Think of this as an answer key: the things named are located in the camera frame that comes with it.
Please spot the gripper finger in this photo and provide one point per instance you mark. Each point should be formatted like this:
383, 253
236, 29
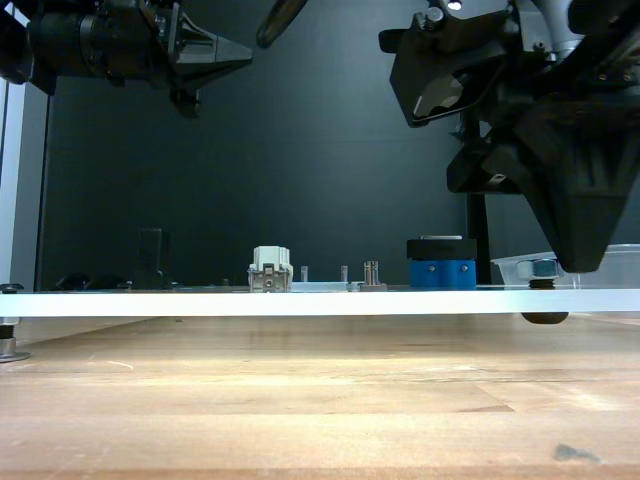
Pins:
210, 70
205, 45
547, 210
595, 220

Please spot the silver hex nut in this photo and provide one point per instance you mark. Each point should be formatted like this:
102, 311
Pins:
537, 270

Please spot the clear plastic tub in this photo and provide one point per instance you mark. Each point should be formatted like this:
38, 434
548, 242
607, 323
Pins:
625, 265

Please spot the black connector box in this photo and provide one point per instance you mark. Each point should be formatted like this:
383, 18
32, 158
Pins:
442, 249

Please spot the metal slotted connector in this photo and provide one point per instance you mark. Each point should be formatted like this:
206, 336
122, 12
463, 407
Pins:
374, 275

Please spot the grey connector housing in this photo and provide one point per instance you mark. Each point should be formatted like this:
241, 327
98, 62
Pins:
270, 267

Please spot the small clear pin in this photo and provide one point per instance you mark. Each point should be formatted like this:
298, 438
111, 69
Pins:
344, 273
305, 273

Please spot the black dome knob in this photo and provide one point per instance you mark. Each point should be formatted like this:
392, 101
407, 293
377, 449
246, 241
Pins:
72, 281
111, 282

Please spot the clear plastic bar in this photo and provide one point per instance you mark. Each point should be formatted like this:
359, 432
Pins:
320, 286

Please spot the white board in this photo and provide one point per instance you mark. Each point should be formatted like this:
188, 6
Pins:
320, 302

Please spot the black board corner screw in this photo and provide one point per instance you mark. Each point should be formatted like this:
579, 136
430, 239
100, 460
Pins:
12, 287

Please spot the silver levelling foot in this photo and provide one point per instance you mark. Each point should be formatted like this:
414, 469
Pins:
9, 347

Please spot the black aluminium frame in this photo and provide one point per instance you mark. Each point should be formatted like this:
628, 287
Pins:
478, 225

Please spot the blue mount block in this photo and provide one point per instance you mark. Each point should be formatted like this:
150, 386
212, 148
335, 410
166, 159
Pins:
442, 276

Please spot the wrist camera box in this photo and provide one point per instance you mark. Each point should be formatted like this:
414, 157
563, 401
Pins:
440, 60

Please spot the black upright bracket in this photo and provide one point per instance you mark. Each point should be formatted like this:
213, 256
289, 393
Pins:
152, 250

